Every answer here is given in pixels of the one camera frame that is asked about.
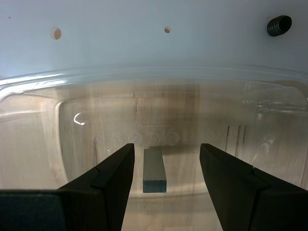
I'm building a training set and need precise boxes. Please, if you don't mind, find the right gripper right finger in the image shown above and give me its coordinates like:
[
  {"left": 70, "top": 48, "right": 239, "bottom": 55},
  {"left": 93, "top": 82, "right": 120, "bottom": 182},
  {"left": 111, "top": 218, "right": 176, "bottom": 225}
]
[{"left": 200, "top": 143, "right": 308, "bottom": 231}]

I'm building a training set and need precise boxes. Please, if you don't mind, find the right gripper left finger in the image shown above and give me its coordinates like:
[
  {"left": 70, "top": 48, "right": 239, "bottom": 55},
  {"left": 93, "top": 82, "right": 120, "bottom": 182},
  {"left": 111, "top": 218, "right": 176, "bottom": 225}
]
[{"left": 0, "top": 143, "right": 135, "bottom": 231}]

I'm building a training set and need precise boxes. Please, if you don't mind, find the steel bar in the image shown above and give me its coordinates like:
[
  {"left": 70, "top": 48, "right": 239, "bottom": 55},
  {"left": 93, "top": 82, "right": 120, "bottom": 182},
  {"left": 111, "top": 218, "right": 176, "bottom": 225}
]
[{"left": 142, "top": 148, "right": 167, "bottom": 193}]

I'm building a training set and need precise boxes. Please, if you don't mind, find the clear plastic container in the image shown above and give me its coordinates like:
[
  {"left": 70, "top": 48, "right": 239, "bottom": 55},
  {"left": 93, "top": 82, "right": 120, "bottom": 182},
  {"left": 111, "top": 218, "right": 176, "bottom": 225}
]
[{"left": 0, "top": 64, "right": 308, "bottom": 231}]

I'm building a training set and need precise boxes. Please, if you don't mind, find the white task board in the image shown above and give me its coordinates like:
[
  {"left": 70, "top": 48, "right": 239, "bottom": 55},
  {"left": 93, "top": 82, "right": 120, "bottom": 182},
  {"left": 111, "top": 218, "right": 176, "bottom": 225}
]
[{"left": 0, "top": 0, "right": 308, "bottom": 80}]

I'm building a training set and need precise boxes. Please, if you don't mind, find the black threaded stud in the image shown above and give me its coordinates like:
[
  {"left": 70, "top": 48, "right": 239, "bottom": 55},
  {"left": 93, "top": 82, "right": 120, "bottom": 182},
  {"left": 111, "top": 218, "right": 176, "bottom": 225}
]
[{"left": 266, "top": 15, "right": 293, "bottom": 37}]

